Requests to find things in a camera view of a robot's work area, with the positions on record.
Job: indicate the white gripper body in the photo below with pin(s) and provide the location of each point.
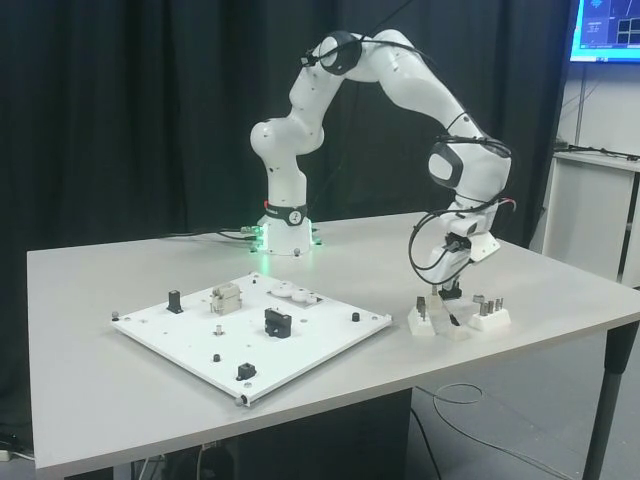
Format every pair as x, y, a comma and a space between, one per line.
447, 267

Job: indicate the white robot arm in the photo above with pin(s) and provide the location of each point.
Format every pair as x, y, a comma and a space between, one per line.
310, 100

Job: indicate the small white Ethernet holder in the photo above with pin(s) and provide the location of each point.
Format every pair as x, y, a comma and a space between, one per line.
435, 302

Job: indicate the metal bolt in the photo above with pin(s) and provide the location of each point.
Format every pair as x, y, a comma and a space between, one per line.
479, 298

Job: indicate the large metal square peg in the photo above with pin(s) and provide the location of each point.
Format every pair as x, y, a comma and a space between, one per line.
421, 307

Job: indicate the black USB plug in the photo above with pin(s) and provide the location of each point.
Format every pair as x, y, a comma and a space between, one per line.
455, 320

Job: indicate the large metal round peg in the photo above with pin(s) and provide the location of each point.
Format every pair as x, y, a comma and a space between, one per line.
483, 307

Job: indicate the white square peg holder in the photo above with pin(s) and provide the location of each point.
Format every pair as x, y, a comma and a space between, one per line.
424, 325

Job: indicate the small metal round peg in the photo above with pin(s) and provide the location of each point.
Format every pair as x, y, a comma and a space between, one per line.
499, 305

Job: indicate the small white USB holder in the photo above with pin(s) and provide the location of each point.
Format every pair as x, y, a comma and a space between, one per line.
454, 332

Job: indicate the white round peg holder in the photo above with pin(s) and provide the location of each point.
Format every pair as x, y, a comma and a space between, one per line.
490, 321

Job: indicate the white small gear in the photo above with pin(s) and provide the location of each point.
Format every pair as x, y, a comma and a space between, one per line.
312, 300

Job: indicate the white cabinet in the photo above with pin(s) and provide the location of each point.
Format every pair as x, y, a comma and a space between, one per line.
585, 215

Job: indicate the white medium gear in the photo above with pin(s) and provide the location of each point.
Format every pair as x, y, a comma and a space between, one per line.
301, 296

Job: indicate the white large gear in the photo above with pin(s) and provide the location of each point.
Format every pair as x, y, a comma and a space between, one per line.
284, 290

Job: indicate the dark grey table leg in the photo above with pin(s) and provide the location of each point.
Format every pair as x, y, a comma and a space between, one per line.
616, 390

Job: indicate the black box under table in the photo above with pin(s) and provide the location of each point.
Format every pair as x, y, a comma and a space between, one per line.
275, 440

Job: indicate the white task board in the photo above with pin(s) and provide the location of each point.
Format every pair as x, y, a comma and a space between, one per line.
200, 350

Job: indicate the blue screen monitor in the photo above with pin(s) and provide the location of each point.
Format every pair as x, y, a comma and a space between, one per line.
607, 30

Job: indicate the black curtain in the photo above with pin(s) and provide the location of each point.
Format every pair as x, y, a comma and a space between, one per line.
125, 125

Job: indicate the flat white mount plate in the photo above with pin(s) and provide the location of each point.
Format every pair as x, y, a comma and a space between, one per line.
485, 247

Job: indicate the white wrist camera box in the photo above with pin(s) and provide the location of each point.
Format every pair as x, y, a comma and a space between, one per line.
467, 229

